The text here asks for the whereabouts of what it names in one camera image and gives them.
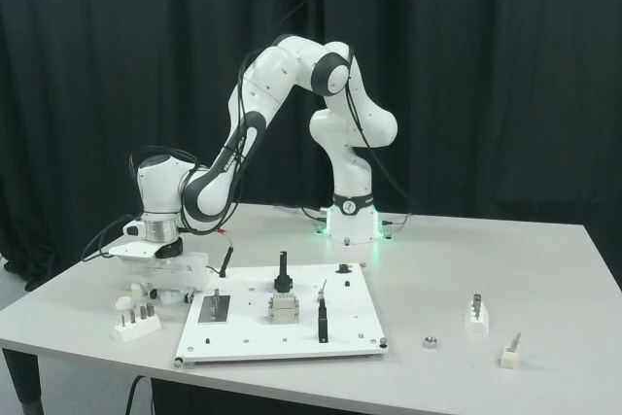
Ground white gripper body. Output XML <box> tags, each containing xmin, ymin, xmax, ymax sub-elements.
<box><xmin>126</xmin><ymin>252</ymin><xmax>213</xmax><ymax>293</ymax></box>

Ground white task board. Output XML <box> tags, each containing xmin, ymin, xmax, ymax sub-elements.
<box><xmin>173</xmin><ymin>261</ymin><xmax>391</xmax><ymax>368</ymax></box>

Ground black table leg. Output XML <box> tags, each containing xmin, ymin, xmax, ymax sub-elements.
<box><xmin>0</xmin><ymin>345</ymin><xmax>36</xmax><ymax>415</ymax></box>

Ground black curtains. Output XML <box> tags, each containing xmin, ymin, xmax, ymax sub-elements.
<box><xmin>0</xmin><ymin>0</ymin><xmax>622</xmax><ymax>294</ymax></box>

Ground white stepped peg holder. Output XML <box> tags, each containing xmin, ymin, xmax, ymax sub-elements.
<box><xmin>463</xmin><ymin>306</ymin><xmax>492</xmax><ymax>335</ymax></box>

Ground thin black rod on wire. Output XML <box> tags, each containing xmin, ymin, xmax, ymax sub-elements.
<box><xmin>212</xmin><ymin>225</ymin><xmax>237</xmax><ymax>279</ymax></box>

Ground silver flange ring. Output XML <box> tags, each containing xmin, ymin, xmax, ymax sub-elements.
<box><xmin>144</xmin><ymin>217</ymin><xmax>178</xmax><ymax>243</ymax></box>

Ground black looped wrist cable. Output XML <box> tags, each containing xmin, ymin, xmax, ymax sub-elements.
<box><xmin>81</xmin><ymin>214</ymin><xmax>143</xmax><ymax>262</ymax></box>

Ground black cable under table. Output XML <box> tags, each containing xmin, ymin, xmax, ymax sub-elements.
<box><xmin>126</xmin><ymin>374</ymin><xmax>150</xmax><ymax>415</ymax></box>

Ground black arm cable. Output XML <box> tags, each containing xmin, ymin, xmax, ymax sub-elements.
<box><xmin>338</xmin><ymin>42</ymin><xmax>425</xmax><ymax>223</ymax></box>
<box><xmin>177</xmin><ymin>48</ymin><xmax>273</xmax><ymax>241</ymax></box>

